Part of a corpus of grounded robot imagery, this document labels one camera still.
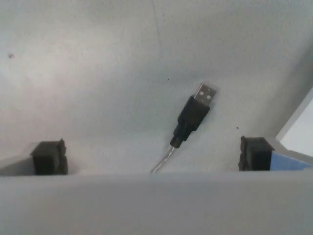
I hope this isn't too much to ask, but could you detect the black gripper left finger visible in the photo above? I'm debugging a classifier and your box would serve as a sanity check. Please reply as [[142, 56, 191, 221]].
[[0, 138, 69, 176]]

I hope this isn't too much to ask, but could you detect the black USB plug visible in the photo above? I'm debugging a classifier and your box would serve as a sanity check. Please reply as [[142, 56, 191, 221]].
[[149, 82, 219, 174]]

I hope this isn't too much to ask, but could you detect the white task board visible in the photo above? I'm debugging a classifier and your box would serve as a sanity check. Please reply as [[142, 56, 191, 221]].
[[275, 85, 313, 157]]

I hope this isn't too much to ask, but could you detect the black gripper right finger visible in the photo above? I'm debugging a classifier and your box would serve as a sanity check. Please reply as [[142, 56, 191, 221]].
[[238, 136, 313, 172]]

